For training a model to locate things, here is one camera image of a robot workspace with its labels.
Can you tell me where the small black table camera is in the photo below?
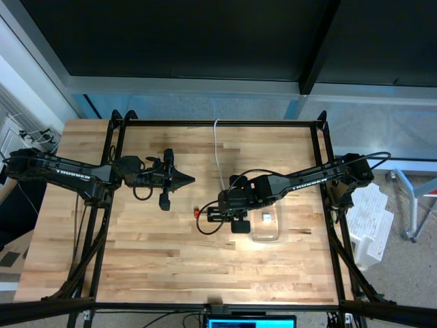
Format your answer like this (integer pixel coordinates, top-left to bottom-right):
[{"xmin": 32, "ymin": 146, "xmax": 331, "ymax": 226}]
[{"xmin": 207, "ymin": 297, "xmax": 225, "ymax": 314}]

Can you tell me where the clear plastic tub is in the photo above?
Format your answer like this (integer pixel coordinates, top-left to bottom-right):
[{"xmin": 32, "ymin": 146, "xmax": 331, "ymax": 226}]
[{"xmin": 246, "ymin": 197, "xmax": 289, "ymax": 245}]

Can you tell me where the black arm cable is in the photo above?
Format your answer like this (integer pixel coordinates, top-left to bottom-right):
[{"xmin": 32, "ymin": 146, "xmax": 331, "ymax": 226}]
[
  {"xmin": 132, "ymin": 170, "xmax": 154, "ymax": 202},
  {"xmin": 195, "ymin": 200, "xmax": 240, "ymax": 236}
]

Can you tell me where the blue-edged screen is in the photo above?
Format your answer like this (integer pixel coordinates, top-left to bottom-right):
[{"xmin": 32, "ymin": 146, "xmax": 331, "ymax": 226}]
[{"xmin": 203, "ymin": 314, "xmax": 297, "ymax": 328}]

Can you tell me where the black aluminium frame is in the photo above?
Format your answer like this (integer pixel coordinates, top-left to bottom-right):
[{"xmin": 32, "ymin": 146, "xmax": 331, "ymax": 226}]
[{"xmin": 0, "ymin": 108, "xmax": 437, "ymax": 328}]

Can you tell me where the white receptacle cord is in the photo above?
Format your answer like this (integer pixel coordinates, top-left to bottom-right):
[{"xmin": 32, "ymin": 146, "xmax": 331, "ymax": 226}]
[{"xmin": 212, "ymin": 118, "xmax": 227, "ymax": 193}]

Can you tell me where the black vise with red knob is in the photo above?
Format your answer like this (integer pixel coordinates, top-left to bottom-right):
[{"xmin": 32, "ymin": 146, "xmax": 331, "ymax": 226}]
[{"xmin": 193, "ymin": 206, "xmax": 228, "ymax": 223}]

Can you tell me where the grey metal window frame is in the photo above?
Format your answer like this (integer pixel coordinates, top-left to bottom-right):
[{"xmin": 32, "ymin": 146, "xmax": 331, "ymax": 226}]
[{"xmin": 0, "ymin": 0, "xmax": 437, "ymax": 113}]

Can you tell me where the grey metal stand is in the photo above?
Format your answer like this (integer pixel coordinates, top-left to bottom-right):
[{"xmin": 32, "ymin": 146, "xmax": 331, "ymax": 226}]
[{"xmin": 385, "ymin": 168, "xmax": 437, "ymax": 244}]

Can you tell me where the black vertical post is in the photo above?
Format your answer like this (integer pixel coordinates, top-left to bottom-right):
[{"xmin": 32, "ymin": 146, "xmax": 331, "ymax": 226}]
[{"xmin": 298, "ymin": 0, "xmax": 342, "ymax": 96}]

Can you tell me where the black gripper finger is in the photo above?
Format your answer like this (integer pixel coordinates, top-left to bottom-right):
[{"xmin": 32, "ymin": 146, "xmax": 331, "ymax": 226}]
[
  {"xmin": 173, "ymin": 179, "xmax": 197, "ymax": 193},
  {"xmin": 173, "ymin": 167, "xmax": 197, "ymax": 181}
]

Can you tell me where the white foam block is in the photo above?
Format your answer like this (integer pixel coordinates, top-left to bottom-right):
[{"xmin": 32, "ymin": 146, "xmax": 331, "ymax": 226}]
[{"xmin": 345, "ymin": 184, "xmax": 395, "ymax": 273}]

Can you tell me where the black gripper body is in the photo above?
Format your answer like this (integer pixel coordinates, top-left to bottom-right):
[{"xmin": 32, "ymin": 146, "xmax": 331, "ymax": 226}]
[
  {"xmin": 217, "ymin": 187, "xmax": 256, "ymax": 235},
  {"xmin": 136, "ymin": 148, "xmax": 175, "ymax": 212}
]

